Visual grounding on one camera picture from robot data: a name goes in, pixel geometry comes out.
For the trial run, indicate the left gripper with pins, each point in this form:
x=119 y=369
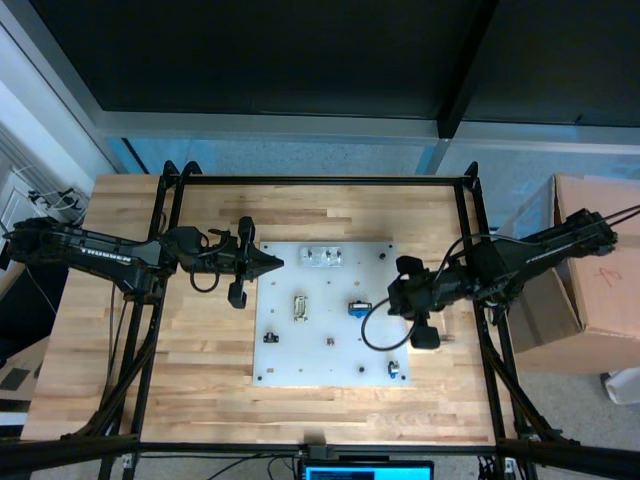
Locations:
x=242 y=260

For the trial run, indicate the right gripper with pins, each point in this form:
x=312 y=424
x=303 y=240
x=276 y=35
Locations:
x=412 y=295

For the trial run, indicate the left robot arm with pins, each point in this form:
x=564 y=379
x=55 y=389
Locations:
x=105 y=252

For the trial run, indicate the silver peg holder block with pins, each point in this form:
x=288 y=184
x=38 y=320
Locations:
x=322 y=256

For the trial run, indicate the beige many-pin connector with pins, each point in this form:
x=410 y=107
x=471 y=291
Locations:
x=300 y=307

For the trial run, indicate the small blue socket block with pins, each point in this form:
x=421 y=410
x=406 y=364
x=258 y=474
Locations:
x=389 y=373

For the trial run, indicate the white task board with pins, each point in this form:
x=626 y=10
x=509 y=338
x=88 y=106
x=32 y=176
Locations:
x=320 y=360

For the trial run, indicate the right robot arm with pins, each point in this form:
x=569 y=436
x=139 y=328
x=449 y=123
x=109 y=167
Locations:
x=530 y=260

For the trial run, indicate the wide blue socket block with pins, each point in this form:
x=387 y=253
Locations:
x=358 y=309

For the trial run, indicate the black block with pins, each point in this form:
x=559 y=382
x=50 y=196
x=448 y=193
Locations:
x=271 y=337

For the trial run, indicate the cardboard box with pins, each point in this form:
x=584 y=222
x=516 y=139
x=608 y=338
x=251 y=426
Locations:
x=575 y=320

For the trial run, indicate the black frame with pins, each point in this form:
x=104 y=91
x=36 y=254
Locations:
x=320 y=181

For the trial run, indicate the blue screen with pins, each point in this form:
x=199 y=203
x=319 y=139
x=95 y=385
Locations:
x=365 y=472

